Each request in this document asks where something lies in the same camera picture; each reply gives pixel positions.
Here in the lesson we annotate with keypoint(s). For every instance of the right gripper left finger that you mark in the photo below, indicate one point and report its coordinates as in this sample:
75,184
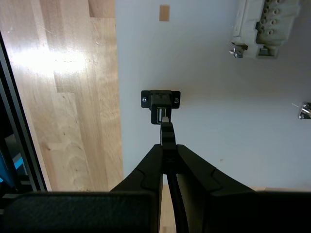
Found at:
85,213

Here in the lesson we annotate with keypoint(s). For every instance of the blue-lit screen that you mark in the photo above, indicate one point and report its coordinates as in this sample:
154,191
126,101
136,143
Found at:
19,163

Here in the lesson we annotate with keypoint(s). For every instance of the beige connector housing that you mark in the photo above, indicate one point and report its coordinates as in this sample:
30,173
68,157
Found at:
267,24

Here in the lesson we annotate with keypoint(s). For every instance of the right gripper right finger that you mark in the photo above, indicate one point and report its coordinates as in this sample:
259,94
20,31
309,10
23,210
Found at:
255,213

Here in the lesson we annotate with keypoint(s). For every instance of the white task board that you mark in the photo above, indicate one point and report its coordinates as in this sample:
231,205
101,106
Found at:
218,121

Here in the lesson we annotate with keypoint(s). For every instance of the black USB socket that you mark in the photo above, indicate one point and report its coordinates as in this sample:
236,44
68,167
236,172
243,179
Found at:
155,99

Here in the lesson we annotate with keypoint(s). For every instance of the small metal clamp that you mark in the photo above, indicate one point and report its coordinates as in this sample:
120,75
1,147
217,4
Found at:
305,111

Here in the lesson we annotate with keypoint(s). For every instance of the black aluminium frame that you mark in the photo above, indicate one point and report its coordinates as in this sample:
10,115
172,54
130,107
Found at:
17,116

